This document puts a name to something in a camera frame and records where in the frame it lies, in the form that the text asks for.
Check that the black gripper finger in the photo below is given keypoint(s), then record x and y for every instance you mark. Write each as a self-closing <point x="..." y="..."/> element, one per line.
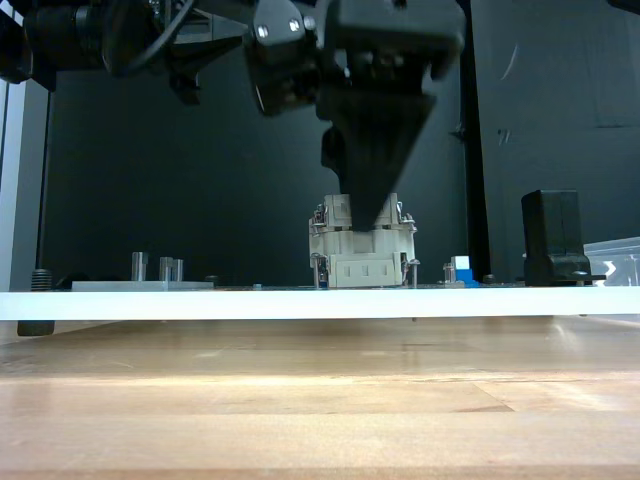
<point x="375" y="150"/>
<point x="334" y="155"/>
<point x="220" y="30"/>
<point x="202" y="55"/>

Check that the beige HAN10E connector insert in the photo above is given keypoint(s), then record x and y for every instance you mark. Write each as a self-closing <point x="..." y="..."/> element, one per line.
<point x="331" y="240"/>

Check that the beige HAN10E socket base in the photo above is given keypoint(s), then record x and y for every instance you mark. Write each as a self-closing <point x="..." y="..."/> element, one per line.
<point x="365" y="272"/>

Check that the blue connector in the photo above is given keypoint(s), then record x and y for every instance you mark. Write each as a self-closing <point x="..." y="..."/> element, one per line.
<point x="324" y="282"/>

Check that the blue and white plug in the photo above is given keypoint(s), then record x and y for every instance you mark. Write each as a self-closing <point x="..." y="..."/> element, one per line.
<point x="462" y="272"/>

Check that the white task board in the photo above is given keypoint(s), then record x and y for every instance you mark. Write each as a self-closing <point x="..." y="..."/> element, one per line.
<point x="320" y="305"/>

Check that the black screw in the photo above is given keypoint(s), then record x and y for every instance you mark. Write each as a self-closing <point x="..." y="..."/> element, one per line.
<point x="42" y="280"/>
<point x="489" y="278"/>

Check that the black clamp block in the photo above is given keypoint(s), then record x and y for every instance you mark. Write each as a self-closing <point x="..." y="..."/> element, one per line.
<point x="550" y="230"/>

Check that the grey metal plate with pegs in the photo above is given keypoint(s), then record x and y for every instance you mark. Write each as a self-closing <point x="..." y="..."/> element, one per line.
<point x="125" y="285"/>

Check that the clear plastic tub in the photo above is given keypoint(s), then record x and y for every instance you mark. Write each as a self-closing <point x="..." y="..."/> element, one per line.
<point x="620" y="265"/>

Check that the black board foot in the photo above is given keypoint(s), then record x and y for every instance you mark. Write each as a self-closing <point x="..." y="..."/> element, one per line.
<point x="35" y="327"/>

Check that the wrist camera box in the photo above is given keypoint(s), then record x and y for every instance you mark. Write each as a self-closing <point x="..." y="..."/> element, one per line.
<point x="282" y="75"/>

